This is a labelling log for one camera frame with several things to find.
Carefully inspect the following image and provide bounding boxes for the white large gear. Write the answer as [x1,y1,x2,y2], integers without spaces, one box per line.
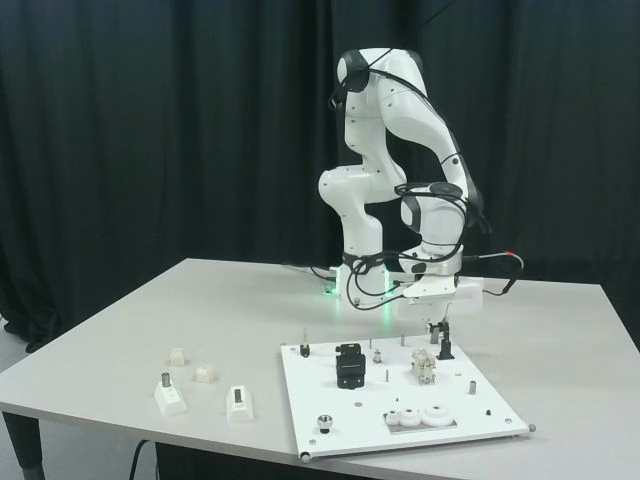
[422,402,451,428]

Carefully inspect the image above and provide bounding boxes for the beige waterproof plug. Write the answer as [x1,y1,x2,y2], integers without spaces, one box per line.
[410,348,434,387]

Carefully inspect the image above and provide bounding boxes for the black table cable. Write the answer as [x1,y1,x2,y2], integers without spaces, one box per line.
[282,260,334,277]

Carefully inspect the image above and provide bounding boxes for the black plug with thin wire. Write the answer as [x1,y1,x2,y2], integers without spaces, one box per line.
[436,305,455,362]

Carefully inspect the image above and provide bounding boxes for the white round peg holder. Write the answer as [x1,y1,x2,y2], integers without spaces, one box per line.
[152,382,189,417]

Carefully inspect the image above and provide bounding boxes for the white square peg holder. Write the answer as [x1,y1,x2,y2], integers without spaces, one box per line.
[224,384,255,425]

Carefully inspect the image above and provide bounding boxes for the white task board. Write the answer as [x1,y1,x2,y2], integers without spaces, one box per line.
[279,335,537,461]

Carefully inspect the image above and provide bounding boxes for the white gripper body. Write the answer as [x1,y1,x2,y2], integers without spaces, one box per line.
[393,277,485,321]

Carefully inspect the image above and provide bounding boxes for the black D-SUB plug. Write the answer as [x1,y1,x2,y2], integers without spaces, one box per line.
[334,342,368,391]

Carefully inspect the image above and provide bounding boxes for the black floor cable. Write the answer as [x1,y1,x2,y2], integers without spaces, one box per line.
[130,438,157,480]

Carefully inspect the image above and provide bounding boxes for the black table leg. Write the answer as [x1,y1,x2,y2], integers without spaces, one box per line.
[2,410,42,480]

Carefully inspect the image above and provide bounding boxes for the black curtain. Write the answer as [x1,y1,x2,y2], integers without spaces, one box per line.
[0,0,640,354]

